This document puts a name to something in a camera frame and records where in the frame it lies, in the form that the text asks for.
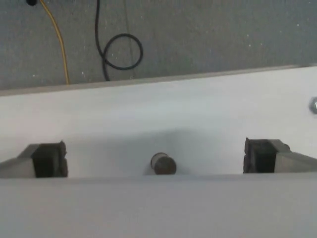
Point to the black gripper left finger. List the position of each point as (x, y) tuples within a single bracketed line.
[(48, 161)]

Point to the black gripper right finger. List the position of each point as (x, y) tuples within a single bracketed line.
[(260, 158)]

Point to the dark metal round stud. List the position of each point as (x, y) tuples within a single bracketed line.
[(163, 164)]

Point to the silver metal bolt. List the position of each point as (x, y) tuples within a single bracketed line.
[(313, 105)]

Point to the black floor object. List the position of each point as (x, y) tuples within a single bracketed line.
[(31, 2)]

